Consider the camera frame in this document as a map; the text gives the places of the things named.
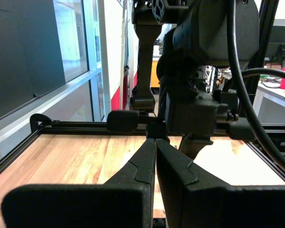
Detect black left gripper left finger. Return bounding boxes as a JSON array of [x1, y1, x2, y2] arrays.
[[1, 138, 156, 228]]

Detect black curved frame bracket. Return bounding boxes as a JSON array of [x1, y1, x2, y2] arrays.
[[30, 113, 53, 128]]

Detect black monitor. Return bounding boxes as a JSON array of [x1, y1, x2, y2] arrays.
[[265, 25, 285, 61]]

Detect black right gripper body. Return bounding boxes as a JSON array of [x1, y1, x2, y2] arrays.
[[106, 110, 257, 141]]

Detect yellow cabinet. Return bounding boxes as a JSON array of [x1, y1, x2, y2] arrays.
[[151, 60, 161, 88]]

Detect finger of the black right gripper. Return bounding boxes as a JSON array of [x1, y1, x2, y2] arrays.
[[180, 133, 215, 161], [146, 129, 168, 141]]

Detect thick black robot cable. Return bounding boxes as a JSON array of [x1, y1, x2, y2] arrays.
[[222, 67, 285, 95], [227, 0, 285, 176]]

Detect dark right wrist camera box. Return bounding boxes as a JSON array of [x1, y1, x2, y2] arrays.
[[167, 91, 229, 133]]

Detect black metal frame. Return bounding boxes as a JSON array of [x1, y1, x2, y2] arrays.
[[0, 0, 285, 228]]

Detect white desk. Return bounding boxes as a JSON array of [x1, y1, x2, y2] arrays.
[[253, 80, 285, 124]]

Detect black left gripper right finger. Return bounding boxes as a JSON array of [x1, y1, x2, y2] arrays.
[[156, 138, 285, 228]]

